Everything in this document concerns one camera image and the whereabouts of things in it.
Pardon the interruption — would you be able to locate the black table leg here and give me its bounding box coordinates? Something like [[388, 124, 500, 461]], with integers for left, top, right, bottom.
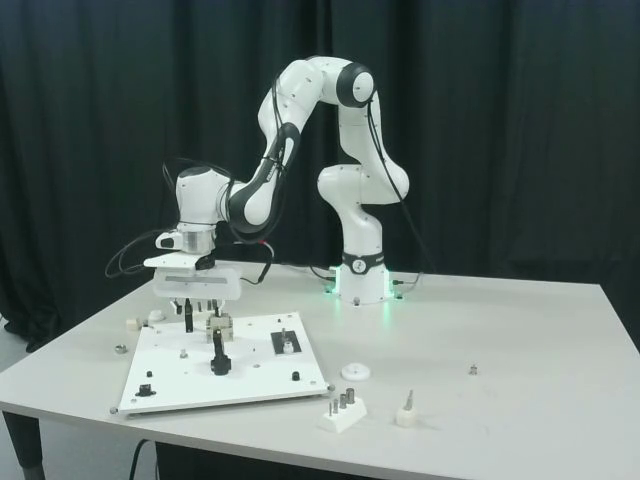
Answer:
[[2, 412, 40, 480]]

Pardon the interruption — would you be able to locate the white task board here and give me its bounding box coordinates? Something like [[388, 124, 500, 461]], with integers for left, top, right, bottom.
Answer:
[[107, 312, 331, 416]]

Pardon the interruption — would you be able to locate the black floor cable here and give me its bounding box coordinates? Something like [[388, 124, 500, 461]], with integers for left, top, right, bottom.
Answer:
[[130, 438, 157, 480]]

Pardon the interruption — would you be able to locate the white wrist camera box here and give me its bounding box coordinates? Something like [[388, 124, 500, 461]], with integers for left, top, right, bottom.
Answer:
[[154, 228, 182, 250]]

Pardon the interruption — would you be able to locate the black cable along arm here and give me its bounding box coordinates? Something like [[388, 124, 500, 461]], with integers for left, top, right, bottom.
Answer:
[[269, 74, 426, 277]]

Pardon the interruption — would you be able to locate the black curtain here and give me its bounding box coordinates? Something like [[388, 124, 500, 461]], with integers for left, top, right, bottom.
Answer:
[[0, 0, 640, 354]]

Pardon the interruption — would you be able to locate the black base cable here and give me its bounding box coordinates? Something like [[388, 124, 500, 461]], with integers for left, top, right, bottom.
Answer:
[[307, 263, 427, 290]]

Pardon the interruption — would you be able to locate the black D-SUB plug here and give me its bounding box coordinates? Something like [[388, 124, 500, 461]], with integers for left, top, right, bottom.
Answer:
[[209, 329, 232, 377]]

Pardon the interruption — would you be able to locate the black looped gripper cable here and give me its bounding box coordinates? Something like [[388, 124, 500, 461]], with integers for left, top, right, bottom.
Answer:
[[103, 234, 176, 279]]

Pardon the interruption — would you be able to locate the silver wrist ring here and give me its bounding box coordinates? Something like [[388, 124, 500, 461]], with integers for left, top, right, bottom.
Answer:
[[178, 229, 214, 254]]

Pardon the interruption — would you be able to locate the flat white mounting plate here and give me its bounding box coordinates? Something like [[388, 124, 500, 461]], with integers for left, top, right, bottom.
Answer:
[[143, 253, 202, 269]]

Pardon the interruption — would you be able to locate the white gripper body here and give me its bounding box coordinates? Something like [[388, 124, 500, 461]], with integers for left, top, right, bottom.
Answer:
[[151, 267, 245, 303]]

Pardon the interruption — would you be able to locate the white peg holder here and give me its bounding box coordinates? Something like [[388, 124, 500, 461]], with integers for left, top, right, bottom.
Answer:
[[317, 397, 369, 434]]

